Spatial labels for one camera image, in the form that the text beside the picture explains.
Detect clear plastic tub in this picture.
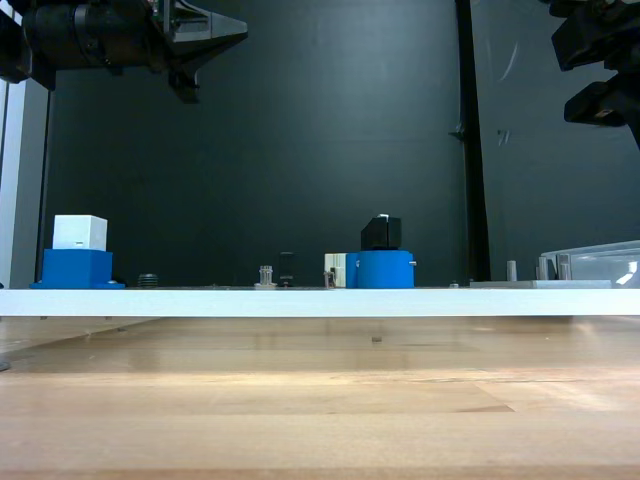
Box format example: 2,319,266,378
542,241,640,290

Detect white cube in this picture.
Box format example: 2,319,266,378
52,214,109,251

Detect black plug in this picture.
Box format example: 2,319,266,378
359,213,403,251

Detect cream connector housing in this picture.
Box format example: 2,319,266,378
323,252,351,289

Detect grey metal block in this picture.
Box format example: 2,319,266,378
469,279,612,290

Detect white task board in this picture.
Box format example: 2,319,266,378
0,287,640,319

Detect blue round holder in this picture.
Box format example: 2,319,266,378
347,249,419,290

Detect black aluminium frame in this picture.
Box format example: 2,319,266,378
448,0,494,282

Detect blue square mount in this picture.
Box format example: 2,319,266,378
28,248,126,291

